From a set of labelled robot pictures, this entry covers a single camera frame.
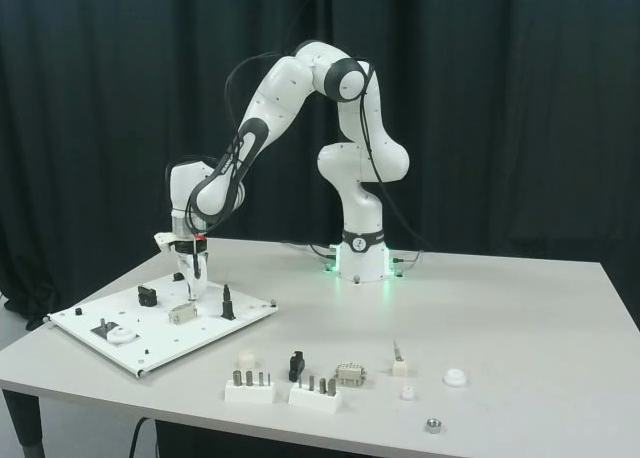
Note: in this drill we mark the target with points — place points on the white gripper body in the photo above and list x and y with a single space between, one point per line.
187 278

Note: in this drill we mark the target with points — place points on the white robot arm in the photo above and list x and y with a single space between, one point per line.
360 213

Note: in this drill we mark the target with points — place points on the thin black rod red tag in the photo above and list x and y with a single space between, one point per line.
200 238

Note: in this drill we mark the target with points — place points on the tall black waterproof plug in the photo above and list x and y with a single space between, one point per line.
228 310

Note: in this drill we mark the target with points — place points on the white task board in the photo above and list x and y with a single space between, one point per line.
165 338

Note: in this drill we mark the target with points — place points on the white large gear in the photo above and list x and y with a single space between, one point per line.
120 336

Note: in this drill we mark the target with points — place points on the white cube holder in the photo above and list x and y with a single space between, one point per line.
245 360

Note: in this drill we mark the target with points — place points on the large metal round peg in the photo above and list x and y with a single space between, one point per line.
235 379

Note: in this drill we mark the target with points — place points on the medium metal round peg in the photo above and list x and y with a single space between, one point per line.
249 379

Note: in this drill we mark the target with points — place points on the small metal round peg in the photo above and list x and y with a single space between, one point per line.
260 379

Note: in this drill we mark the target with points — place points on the white round peg holder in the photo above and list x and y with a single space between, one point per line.
250 394

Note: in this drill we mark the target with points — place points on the black D-SUB plug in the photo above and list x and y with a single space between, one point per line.
295 365

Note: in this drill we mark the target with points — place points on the small metal square peg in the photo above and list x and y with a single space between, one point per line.
310 383

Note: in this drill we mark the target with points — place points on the white square peg holder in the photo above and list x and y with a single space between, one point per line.
315 400

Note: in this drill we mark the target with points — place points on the large metal square peg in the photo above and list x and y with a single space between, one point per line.
332 385

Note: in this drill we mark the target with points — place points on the grey multi-pin connector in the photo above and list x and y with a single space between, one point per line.
350 375

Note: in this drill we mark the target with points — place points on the black curtain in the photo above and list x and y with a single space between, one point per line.
100 78

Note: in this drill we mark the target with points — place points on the thin grey metal plug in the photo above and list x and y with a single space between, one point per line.
396 352

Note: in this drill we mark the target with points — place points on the dark table leg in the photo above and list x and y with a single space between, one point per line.
22 428

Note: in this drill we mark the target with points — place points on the small white plug holder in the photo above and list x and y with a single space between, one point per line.
399 369

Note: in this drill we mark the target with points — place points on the white medium gear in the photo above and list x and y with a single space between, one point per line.
455 377

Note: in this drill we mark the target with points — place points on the metal nut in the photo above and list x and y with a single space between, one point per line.
433 425

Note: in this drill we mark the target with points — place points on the flat white mount plate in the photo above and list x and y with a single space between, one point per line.
162 240

